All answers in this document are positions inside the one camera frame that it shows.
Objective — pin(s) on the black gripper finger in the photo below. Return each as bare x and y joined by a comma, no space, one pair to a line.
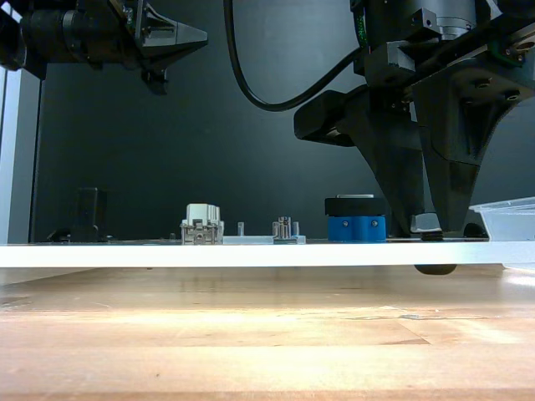
163,56
393,158
188,35
455,146

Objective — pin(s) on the silver M12 hex nut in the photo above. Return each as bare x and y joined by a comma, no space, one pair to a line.
424,223

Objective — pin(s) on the black M12 threaded stud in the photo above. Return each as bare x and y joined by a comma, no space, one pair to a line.
432,236

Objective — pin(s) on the clear plastic tub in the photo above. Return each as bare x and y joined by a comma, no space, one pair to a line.
510,225

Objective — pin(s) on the black round board foot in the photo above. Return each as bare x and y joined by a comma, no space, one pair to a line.
434,269

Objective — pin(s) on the small metal connector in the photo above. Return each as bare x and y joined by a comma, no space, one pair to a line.
283,229

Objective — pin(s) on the clear block with metal pins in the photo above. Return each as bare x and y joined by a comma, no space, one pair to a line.
259,240

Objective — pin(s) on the white plastic board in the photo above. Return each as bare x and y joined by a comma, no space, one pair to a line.
251,255

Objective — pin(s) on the grey rectangular connector housing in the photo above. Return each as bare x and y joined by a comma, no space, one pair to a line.
200,225

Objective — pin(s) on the small black clamp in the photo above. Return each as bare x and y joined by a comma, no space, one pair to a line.
88,213

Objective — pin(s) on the blue D-sub connector mount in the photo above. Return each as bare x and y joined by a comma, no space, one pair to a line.
355,225

